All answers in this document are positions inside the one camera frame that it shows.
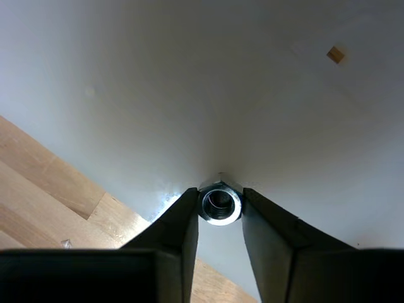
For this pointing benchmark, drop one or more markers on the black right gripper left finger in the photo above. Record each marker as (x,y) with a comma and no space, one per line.
(126,277)

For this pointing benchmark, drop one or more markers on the white board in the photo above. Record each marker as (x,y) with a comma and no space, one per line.
(189,79)

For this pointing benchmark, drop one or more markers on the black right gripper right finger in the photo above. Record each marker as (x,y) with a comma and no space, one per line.
(315,277)

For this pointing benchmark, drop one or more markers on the silver M12 hex nut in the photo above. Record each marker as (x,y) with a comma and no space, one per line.
(221,220)

